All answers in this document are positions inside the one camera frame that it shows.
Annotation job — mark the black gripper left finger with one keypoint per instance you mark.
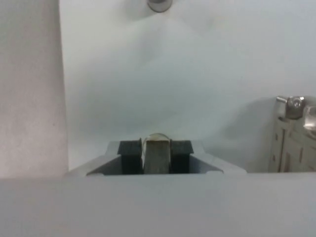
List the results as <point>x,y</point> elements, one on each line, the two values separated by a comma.
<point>129,158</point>

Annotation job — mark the white task board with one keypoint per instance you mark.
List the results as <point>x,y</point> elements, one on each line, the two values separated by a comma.
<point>160,74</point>

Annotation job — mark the grey metal connector block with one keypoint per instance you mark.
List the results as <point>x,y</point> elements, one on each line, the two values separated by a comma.
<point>291,148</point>

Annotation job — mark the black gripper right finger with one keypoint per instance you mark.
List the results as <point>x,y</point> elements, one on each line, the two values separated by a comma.
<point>180,158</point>

